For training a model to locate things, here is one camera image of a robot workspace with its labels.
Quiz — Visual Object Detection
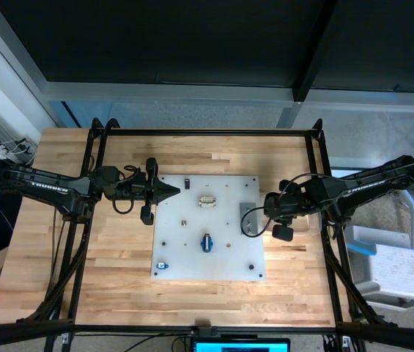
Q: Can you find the blue round clamp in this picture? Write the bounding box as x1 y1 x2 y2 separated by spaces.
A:
197 234 215 254

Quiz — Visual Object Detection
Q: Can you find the beige connector housing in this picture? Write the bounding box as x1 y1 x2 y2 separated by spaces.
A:
196 196 218 210

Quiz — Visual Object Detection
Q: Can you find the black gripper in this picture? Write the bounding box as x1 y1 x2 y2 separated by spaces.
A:
264 179 312 242
132 158 181 225

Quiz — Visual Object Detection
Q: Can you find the white task board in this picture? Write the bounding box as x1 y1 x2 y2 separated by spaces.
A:
150 175 267 282

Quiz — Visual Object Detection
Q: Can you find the laptop screen with blue edge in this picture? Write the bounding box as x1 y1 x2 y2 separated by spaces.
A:
191 337 291 352

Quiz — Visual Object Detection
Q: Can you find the white step stool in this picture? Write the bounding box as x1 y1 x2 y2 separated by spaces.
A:
349 224 414 312

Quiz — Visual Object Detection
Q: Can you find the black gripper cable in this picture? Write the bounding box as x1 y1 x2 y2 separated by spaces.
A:
113 164 138 215
240 174 316 238

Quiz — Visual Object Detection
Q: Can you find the cable bundle with plugs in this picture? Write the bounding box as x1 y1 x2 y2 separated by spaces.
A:
0 137 37 164

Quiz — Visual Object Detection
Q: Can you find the black room pillar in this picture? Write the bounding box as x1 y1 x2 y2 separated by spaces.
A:
293 0 339 103

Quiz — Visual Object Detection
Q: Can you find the black aluminium frame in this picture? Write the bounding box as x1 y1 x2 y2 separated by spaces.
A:
0 117 414 352

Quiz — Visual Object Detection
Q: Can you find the grey metal bracket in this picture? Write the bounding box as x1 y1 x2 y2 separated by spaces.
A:
239 202 259 237

